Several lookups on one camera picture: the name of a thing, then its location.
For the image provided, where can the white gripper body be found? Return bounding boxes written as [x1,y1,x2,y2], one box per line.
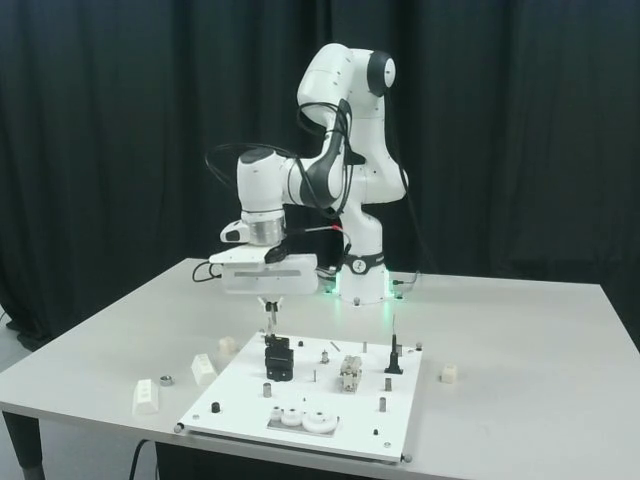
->
[219,253,320,296]

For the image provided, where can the white holder with square holes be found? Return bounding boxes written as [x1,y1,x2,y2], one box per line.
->
[190,352,218,387]

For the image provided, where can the white peg holder block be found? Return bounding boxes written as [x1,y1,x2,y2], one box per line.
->
[131,378,161,417]

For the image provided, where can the white flat mounting plate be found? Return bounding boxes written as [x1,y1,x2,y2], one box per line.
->
[208,244,269,266]

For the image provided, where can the black D-SUB plug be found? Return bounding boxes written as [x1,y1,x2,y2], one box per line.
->
[262,335,294,383]

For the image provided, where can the thin black rod red tag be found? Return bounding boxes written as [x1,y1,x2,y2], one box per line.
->
[285,223,349,238]

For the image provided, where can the white large gear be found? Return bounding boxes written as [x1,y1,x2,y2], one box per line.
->
[300,409,330,434]

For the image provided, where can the white task board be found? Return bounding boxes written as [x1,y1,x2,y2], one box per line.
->
[176,329,427,464]

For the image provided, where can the black curtain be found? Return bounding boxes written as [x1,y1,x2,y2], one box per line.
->
[0,0,640,347]

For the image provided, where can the grey table leg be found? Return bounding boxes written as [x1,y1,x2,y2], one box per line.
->
[1,413,42,480]

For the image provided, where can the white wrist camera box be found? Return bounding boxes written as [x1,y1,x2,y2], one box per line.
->
[219,220,248,247]

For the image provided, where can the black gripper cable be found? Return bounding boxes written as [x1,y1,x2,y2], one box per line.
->
[192,258,224,283]

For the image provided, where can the black base cable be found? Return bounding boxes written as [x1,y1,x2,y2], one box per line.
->
[389,167,422,297]

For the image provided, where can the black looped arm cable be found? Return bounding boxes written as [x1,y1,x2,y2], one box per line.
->
[204,143,302,202]

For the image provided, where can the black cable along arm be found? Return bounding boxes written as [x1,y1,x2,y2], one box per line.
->
[296,98,362,214]

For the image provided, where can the black cable under table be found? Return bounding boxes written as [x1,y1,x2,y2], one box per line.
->
[130,438,157,480]

